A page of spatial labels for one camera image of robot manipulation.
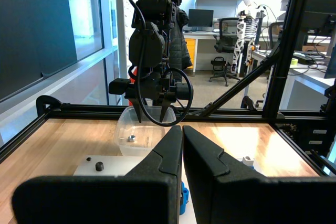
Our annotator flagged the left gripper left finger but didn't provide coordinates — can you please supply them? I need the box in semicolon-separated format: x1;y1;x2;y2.
12;125;183;224

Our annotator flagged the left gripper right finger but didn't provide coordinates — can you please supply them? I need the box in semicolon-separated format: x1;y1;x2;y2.
182;125;336;224

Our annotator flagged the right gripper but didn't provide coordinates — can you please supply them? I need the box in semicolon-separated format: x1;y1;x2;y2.
108;71;194;123

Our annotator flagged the white board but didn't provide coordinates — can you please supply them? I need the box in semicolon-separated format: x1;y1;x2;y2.
72;155;263;224

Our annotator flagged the clear plastic tub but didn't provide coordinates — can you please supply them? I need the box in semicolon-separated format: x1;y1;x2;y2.
114;105;177;156

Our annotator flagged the small blue white connector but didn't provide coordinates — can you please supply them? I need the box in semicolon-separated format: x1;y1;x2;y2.
241;156;256;170

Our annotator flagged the blue D-sub connector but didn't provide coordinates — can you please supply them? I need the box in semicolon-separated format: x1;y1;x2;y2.
180;180;190;216

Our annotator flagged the black hanging jacket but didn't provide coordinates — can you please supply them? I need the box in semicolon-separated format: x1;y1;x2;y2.
167;8;194;83

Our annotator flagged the orange drawer cabinet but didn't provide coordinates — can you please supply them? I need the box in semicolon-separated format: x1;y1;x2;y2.
184;38;197;69

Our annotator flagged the small black stool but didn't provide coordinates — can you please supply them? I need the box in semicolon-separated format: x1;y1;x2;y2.
211;56;227;79

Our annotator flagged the white office desk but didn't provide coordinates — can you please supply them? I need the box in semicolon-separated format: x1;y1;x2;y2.
183;30;238;73

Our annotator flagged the black office chair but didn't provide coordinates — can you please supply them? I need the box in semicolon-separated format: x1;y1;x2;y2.
209;17;241;86

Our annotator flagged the black computer monitor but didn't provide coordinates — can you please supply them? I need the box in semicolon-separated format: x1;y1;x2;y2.
188;8;214;31

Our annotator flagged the white lattice robot leg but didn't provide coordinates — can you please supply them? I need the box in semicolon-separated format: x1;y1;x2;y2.
230;11;254;74

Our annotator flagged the striped cloth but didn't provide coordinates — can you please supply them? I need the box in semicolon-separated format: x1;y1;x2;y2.
245;16;259;41

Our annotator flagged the white desk shelf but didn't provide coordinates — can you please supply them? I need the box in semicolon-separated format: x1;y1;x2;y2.
195;0;244;22

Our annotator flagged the white work desk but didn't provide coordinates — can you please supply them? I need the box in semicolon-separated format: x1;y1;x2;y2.
251;49;336;109

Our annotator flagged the black mesh chair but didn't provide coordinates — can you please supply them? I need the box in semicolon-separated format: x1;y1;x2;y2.
267;21;285;51

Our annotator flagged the dark window panel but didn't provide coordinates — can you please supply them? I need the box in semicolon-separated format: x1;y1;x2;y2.
0;0;77;101

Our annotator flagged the large black monitor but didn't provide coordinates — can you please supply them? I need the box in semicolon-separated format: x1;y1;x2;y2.
301;0;336;36

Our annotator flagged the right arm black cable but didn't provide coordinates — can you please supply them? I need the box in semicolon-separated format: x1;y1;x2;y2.
128;0;195;127

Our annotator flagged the black aluminium frame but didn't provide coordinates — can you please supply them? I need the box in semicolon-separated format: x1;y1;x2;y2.
0;0;336;177

